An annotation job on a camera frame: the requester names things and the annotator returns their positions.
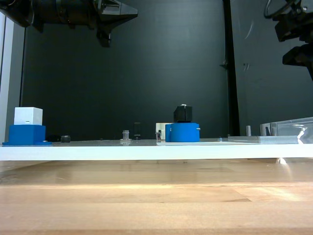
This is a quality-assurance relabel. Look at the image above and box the white taskboard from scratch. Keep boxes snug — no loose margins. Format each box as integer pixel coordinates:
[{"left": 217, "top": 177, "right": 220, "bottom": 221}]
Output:
[{"left": 0, "top": 139, "right": 313, "bottom": 162}]

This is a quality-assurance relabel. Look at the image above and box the clear plastic tub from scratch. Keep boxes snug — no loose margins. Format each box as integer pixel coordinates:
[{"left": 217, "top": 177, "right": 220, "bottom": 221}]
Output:
[{"left": 260, "top": 117, "right": 313, "bottom": 145}]

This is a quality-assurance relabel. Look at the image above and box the grey aluminium block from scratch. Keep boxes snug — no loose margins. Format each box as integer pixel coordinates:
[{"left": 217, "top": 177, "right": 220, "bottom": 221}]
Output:
[{"left": 227, "top": 135, "right": 298, "bottom": 145}]

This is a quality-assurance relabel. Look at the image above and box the white cube block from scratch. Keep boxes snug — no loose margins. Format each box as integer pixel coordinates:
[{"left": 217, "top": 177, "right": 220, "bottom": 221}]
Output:
[{"left": 14, "top": 106, "right": 44, "bottom": 126}]

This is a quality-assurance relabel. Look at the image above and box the small clear connector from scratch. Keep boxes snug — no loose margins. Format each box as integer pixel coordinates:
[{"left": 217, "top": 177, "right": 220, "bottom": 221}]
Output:
[{"left": 119, "top": 130, "right": 133, "bottom": 145}]

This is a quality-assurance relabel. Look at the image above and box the beige connector housing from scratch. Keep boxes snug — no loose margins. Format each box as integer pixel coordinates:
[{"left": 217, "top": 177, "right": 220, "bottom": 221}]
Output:
[{"left": 155, "top": 122, "right": 172, "bottom": 142}]

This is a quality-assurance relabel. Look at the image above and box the black vertical post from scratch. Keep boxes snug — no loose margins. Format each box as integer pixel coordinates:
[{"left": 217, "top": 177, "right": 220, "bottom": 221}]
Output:
[{"left": 222, "top": 0, "right": 240, "bottom": 137}]

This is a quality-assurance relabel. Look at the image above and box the blue round mount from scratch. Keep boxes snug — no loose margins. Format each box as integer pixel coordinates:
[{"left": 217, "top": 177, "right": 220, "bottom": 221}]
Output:
[{"left": 165, "top": 122, "right": 201, "bottom": 143}]

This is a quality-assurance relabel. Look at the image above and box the blue square mount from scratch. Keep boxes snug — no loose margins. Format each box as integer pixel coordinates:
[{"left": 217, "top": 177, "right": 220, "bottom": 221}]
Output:
[{"left": 1, "top": 124, "right": 53, "bottom": 147}]

